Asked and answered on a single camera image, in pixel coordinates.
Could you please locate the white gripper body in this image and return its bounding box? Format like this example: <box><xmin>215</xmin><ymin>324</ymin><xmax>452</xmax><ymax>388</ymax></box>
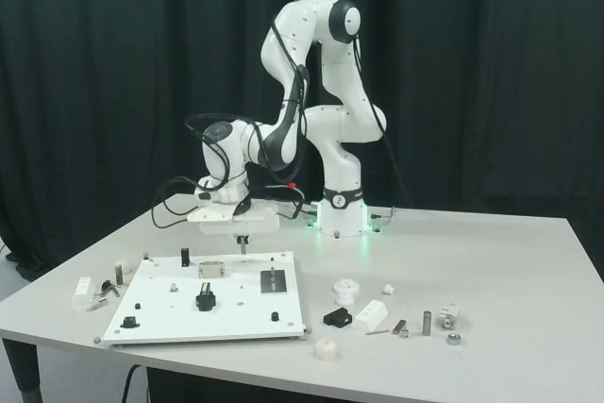
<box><xmin>197</xmin><ymin>208</ymin><xmax>281</xmax><ymax>237</ymax></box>

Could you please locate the white round holder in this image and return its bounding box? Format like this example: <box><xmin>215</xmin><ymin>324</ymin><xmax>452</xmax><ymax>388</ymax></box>
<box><xmin>312</xmin><ymin>336</ymin><xmax>340</xmax><ymax>359</ymax></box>

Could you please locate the black waterproof plug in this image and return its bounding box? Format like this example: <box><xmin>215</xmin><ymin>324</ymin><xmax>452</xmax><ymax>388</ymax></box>
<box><xmin>194</xmin><ymin>281</ymin><xmax>218</xmax><ymax>313</ymax></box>

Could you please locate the white large gear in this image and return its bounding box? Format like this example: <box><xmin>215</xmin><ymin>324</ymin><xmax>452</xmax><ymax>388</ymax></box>
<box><xmin>332</xmin><ymin>278</ymin><xmax>361</xmax><ymax>295</ymax></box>

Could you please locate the white task board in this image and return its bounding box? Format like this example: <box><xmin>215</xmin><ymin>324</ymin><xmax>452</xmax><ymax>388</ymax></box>
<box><xmin>100</xmin><ymin>250</ymin><xmax>313</xmax><ymax>344</ymax></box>

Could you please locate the black D-SUB plug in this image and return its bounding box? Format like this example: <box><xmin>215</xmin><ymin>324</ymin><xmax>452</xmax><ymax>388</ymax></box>
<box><xmin>322</xmin><ymin>308</ymin><xmax>354</xmax><ymax>329</ymax></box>

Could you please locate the white tall holder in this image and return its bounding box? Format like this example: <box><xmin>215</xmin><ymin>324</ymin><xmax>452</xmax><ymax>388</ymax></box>
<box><xmin>114</xmin><ymin>257</ymin><xmax>134</xmax><ymax>285</ymax></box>

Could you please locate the white wedge-shaped holder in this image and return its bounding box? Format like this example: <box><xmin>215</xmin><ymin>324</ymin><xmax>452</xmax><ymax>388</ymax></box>
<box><xmin>353</xmin><ymin>298</ymin><xmax>391</xmax><ymax>331</ymax></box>

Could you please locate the white flat holder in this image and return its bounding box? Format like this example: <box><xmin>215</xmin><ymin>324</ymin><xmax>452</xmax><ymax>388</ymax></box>
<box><xmin>71</xmin><ymin>275</ymin><xmax>92</xmax><ymax>307</ymax></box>

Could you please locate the beige connector block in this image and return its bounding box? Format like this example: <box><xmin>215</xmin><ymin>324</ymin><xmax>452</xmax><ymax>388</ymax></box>
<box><xmin>438</xmin><ymin>305</ymin><xmax>461</xmax><ymax>331</ymax></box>

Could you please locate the black curtain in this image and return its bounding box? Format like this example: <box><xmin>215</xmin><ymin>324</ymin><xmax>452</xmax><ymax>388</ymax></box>
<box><xmin>0</xmin><ymin>0</ymin><xmax>604</xmax><ymax>277</ymax></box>

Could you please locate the dark table leg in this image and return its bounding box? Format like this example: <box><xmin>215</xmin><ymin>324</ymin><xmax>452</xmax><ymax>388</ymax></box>
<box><xmin>1</xmin><ymin>337</ymin><xmax>40</xmax><ymax>403</ymax></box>

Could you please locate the black cable to wrist camera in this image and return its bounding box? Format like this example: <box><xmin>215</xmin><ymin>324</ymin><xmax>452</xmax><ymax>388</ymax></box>
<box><xmin>149</xmin><ymin>176</ymin><xmax>205</xmax><ymax>231</ymax></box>

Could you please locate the grey metal bracket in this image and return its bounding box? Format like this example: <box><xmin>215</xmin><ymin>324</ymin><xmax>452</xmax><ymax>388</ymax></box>
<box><xmin>370</xmin><ymin>205</ymin><xmax>398</xmax><ymax>224</ymax></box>

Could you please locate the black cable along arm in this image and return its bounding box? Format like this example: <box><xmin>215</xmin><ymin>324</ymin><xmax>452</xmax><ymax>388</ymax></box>
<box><xmin>184</xmin><ymin>19</ymin><xmax>313</xmax><ymax>183</ymax></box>

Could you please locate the black cable at arm base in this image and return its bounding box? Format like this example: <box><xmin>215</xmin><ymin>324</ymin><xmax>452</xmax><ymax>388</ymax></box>
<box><xmin>351</xmin><ymin>32</ymin><xmax>406</xmax><ymax>210</ymax></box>

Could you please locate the black cable under table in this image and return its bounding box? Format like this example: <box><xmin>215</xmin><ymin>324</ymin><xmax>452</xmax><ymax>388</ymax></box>
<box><xmin>122</xmin><ymin>363</ymin><xmax>143</xmax><ymax>403</ymax></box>

